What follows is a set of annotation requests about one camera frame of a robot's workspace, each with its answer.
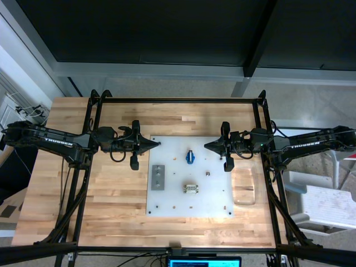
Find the blue-edged laptop screen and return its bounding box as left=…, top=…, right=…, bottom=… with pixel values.
left=166, top=256, right=243, bottom=267

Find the grey metal socket block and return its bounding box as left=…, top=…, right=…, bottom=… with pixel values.
left=151, top=164, right=167, bottom=191

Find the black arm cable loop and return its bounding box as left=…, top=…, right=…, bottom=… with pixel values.
left=110, top=146, right=127, bottom=163
left=232, top=130, right=255, bottom=160

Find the black room post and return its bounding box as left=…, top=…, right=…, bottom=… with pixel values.
left=243, top=0, right=279, bottom=78

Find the clear plastic tub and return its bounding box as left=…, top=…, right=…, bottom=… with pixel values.
left=231, top=161, right=264, bottom=208

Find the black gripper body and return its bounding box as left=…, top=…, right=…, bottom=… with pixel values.
left=112, top=120, right=143, bottom=171
left=221, top=121, right=253, bottom=172

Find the white chair frame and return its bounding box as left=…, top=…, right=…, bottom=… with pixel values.
left=314, top=144, right=356, bottom=190

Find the cardboard box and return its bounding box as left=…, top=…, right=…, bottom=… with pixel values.
left=0, top=187, right=28, bottom=231

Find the white step stool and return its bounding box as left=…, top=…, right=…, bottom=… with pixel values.
left=286, top=170, right=356, bottom=238

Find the black metal frame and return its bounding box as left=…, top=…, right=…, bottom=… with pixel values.
left=0, top=88, right=356, bottom=267

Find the black low camera mount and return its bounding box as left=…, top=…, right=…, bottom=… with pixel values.
left=169, top=241, right=186, bottom=256

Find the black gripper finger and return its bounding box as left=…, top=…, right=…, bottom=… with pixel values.
left=140, top=144, right=162, bottom=155
left=205, top=145, right=222, bottom=157
left=204, top=137, right=222, bottom=148
left=140, top=135, right=162, bottom=146

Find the blue connector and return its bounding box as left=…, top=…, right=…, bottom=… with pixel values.
left=184, top=149, right=196, bottom=165

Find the white plastic board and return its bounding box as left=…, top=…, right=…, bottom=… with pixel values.
left=146, top=135, right=236, bottom=219

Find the white power strip with cables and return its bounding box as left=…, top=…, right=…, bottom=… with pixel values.
left=11, top=93, right=50, bottom=126

